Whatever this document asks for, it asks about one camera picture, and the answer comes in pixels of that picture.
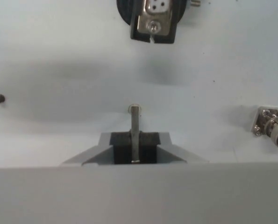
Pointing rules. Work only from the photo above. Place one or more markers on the thin metal square peg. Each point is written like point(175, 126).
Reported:
point(135, 140)

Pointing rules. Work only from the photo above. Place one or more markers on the white task board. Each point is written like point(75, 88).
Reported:
point(59, 35)

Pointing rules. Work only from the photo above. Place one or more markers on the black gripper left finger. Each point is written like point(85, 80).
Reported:
point(120, 149)

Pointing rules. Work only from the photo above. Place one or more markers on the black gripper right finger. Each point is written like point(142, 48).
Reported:
point(150, 149)

